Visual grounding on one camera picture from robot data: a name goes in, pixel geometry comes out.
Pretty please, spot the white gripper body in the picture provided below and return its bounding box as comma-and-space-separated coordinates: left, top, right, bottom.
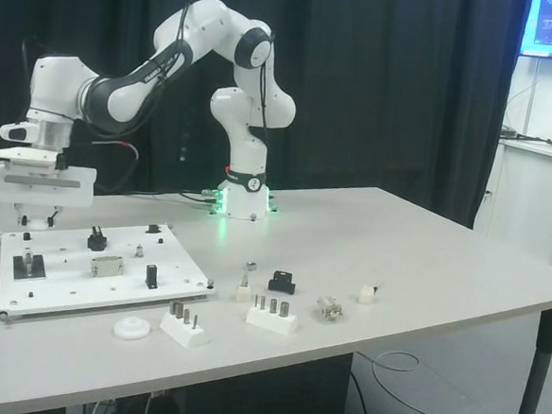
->
0, 161, 99, 211

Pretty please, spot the white large gear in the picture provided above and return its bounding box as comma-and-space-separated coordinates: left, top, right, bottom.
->
112, 314, 155, 341

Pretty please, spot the flat white mounting plate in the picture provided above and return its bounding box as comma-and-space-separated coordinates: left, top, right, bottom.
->
0, 145, 60, 165

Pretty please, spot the black round plug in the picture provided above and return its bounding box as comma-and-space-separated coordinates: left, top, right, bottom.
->
85, 224, 111, 254

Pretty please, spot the white task board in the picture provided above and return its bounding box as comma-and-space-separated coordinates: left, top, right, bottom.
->
0, 211, 219, 340

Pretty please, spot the white square peg holder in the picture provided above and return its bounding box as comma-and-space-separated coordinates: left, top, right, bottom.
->
158, 310, 213, 350

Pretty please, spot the metal bolt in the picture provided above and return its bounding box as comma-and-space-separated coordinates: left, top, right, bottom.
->
240, 259, 260, 290

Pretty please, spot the white round peg holder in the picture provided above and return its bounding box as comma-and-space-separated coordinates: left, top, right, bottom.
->
245, 306, 301, 336

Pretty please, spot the black box under table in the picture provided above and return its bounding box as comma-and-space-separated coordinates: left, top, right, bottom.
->
81, 334, 357, 414

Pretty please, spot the metal plug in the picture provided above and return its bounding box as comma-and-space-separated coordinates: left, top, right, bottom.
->
315, 294, 348, 324

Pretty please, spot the small white holder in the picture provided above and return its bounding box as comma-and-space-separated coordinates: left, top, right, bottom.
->
355, 283, 378, 304

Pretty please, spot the black curtain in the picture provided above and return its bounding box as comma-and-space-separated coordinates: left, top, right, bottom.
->
0, 0, 528, 233

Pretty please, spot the white cabinet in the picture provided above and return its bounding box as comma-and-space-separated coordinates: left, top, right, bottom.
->
469, 134, 552, 274

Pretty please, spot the dark table leg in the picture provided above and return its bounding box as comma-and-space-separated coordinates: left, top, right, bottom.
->
510, 298, 552, 414

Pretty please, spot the silver wrist ring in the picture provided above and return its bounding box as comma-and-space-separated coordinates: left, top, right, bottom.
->
32, 117, 74, 152

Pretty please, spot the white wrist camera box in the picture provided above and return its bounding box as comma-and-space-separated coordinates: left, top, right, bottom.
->
0, 119, 43, 145

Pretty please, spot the black foot cable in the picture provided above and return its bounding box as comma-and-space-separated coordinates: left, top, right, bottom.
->
91, 181, 222, 210

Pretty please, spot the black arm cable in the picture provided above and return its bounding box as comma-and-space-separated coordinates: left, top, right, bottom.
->
253, 27, 281, 145
84, 0, 199, 145

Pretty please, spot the grey floor cable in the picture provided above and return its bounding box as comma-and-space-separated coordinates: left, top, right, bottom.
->
350, 347, 552, 414

